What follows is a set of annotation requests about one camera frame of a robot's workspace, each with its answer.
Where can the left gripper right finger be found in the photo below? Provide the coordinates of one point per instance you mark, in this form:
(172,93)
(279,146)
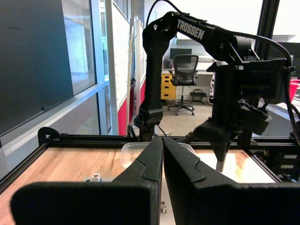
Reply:
(234,206)

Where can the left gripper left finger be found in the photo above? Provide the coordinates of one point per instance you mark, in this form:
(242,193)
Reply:
(93,204)

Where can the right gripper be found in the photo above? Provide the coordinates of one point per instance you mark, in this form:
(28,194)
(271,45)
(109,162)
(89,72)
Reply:
(227,98)

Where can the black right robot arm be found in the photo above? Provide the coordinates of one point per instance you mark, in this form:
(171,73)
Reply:
(154,70)

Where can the small white blue connector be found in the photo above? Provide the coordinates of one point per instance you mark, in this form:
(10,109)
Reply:
(96,177)

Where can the white lattice object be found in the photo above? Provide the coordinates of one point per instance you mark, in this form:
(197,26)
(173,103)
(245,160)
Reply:
(211,93)

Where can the small black footrest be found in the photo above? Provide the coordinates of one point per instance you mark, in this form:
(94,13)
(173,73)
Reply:
(198,94)

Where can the clear plastic tub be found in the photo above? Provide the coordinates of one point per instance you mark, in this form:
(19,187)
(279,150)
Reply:
(131,152)

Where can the yellow drawer cabinet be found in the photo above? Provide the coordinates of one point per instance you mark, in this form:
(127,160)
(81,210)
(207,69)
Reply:
(168,93)

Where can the small silver screw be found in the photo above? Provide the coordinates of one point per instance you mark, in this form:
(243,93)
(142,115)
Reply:
(163,207)

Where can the black office chair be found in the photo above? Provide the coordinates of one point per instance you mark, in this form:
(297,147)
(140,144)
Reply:
(185,70)

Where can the red bin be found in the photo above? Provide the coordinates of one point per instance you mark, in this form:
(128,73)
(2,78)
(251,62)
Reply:
(294,90)

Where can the black desk monitor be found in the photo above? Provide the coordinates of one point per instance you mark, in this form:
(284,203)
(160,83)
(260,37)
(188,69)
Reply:
(178,51)

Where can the white red partition panel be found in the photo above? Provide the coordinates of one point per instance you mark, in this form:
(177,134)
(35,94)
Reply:
(119,70)
(138,70)

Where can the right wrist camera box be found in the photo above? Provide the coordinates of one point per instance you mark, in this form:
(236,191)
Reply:
(254,122)

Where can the black aluminium frame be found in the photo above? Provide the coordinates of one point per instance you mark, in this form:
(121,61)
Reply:
(93,138)

